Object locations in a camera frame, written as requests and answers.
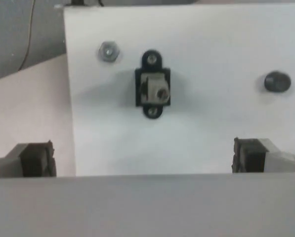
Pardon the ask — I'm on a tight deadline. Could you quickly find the small black round cap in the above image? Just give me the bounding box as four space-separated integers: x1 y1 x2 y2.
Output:
263 71 292 93

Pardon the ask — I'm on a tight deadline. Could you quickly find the thin grey cable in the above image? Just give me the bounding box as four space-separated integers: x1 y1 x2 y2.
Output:
19 0 36 72

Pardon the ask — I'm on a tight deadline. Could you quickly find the white task board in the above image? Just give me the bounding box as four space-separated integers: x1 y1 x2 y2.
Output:
62 4 295 177

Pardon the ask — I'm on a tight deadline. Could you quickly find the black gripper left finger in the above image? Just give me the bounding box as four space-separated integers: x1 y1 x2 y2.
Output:
0 139 57 178

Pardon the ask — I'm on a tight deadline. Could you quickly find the metal hex bolt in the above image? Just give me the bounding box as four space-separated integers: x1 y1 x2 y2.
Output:
97 41 121 64

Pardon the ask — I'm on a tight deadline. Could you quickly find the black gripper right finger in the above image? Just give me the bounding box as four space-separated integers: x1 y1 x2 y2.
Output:
232 137 295 174

